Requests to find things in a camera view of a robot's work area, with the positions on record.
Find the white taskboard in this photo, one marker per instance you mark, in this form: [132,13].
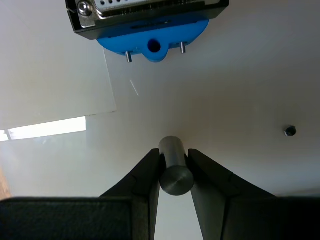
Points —
[225,87]

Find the steel cylinder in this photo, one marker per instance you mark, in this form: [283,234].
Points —
[176,180]

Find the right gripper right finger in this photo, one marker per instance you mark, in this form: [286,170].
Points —
[237,215]

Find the small black board screw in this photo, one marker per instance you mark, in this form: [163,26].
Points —
[290,130]

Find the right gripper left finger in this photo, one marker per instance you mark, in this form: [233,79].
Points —
[112,215]

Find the black D-sub connector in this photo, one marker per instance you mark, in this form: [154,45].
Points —
[150,15]

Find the cream rectangular sheet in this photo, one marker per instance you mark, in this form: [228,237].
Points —
[50,62]

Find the blue connector mount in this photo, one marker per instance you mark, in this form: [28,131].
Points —
[120,43]

